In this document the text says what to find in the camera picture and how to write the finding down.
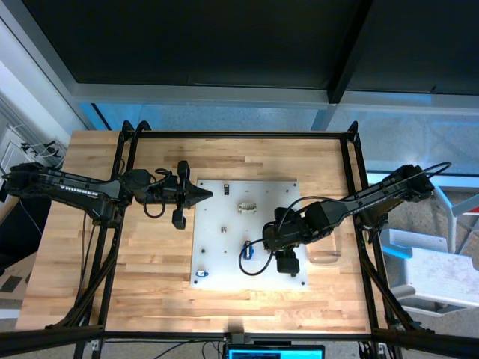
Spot beige multi-pin connector housing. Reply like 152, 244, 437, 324
237, 201, 260, 216

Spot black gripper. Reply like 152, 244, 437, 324
261, 206, 303, 274
161, 160, 214, 230

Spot laptop screen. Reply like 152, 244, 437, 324
222, 343, 326, 359

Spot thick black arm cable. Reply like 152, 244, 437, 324
143, 194, 168, 219

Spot black aluminium frame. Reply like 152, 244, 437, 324
0, 119, 437, 359

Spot white metal chair frame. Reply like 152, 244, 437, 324
422, 184, 479, 259

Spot black right elbow cable loop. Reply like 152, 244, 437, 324
421, 161, 452, 179

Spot clear plastic tub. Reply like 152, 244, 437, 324
304, 203, 352, 269

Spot white task board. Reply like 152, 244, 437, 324
190, 179, 310, 291

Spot white power strip with plugs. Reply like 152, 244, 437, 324
19, 138, 65, 161

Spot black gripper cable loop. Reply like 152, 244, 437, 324
238, 239, 272, 277

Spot black low camera mount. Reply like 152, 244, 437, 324
227, 324, 247, 343

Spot white step stool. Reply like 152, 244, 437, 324
381, 227, 479, 318

